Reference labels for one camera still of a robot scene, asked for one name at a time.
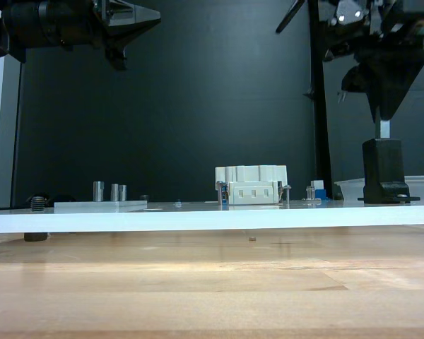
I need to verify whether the silver square 16mm bar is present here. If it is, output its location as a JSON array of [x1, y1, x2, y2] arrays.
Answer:
[[374, 119, 391, 140]]

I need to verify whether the black bar holder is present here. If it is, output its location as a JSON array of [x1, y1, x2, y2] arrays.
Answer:
[[357, 138, 423, 206]]

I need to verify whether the white taskboard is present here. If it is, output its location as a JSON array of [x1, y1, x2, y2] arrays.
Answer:
[[0, 199, 424, 234]]

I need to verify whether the black window pillar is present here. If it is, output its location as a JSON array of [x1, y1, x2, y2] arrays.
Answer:
[[302, 0, 335, 203]]

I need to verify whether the clear plastic tub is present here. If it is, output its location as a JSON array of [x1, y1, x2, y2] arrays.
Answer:
[[334, 174, 424, 203]]

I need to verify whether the small blue white connector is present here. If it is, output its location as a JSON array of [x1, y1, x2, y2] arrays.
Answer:
[[310, 179, 328, 202]]

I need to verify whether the beige multi-pin connector housing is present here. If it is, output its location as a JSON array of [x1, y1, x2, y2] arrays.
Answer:
[[214, 165, 292, 210]]

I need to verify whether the grey aluminium plate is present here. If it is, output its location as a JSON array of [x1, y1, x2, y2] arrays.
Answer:
[[53, 200, 149, 214]]

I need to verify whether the small clear plastic post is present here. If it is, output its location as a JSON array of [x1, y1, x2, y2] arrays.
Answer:
[[302, 185, 322, 203]]

